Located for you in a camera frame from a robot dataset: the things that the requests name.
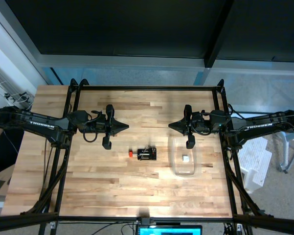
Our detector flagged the brown cardboard box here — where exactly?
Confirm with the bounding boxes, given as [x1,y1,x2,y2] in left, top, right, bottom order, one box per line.
[0,164,15,196]

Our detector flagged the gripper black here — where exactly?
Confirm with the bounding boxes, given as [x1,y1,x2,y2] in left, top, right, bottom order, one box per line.
[95,104,130,150]
[168,104,204,150]

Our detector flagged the laptop screen with blue edge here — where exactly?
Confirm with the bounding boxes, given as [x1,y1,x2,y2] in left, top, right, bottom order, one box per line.
[136,224,203,235]

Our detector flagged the black aluminium frame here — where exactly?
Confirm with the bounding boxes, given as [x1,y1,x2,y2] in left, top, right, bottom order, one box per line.
[0,78,294,235]

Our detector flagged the grey metal stand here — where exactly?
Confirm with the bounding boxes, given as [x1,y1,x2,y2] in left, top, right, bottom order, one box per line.
[271,129,294,173]

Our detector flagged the black clamp with red knob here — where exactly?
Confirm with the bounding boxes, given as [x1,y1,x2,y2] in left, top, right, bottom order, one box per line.
[128,146,158,162]

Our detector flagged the power strip with plugs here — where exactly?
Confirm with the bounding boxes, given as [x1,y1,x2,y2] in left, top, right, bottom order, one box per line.
[2,91,32,108]

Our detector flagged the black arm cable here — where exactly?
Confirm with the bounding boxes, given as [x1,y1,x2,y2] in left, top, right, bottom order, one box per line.
[197,105,238,137]
[82,110,101,143]

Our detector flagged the black vertical post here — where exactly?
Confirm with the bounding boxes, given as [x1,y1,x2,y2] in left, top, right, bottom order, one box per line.
[204,0,235,69]

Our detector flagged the white foam block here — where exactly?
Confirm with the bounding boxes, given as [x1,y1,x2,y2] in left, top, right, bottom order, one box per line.
[236,136,270,194]

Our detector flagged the clear plastic tub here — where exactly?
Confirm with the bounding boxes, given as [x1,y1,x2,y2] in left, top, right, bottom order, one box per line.
[169,136,202,179]

